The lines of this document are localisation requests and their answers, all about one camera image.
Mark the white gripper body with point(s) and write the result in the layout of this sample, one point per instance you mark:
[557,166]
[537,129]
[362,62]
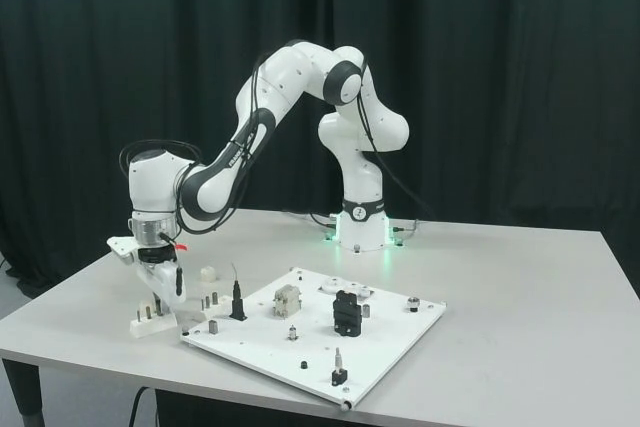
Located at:
[162,282]

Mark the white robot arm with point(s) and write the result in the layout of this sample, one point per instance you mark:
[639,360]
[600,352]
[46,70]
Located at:
[300,72]

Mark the metal round peg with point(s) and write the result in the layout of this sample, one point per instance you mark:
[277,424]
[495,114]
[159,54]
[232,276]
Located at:
[366,311]
[205,303]
[148,311]

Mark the white peg holder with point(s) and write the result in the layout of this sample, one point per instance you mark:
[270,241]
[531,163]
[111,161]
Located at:
[220,314]
[150,329]

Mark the thin black rod with red tag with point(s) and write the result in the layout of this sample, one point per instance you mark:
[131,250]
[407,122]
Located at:
[178,282]

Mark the small white holder block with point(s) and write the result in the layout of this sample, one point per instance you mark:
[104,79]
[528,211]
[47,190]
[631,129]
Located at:
[209,276]

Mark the flat white mounting plate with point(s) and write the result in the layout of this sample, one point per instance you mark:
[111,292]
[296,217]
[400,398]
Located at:
[121,246]

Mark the white task board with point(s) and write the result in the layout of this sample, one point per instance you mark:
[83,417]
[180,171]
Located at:
[260,352]

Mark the metal BNC plug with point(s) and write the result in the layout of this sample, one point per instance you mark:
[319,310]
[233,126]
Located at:
[292,334]

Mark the black table leg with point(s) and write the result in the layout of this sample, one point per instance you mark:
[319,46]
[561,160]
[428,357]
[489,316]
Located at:
[22,392]

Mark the white large gear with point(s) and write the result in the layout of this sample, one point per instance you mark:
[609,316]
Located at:
[332,286]

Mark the black D-SUB plug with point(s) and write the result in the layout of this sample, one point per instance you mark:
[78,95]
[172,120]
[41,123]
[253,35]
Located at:
[347,317]

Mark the metal pin on black base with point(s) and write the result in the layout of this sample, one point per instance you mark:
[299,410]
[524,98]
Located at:
[339,374]

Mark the white medium gear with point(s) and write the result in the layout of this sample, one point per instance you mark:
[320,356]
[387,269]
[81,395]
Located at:
[364,291]

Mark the black curtain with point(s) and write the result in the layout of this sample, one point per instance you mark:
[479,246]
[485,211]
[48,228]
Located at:
[75,72]

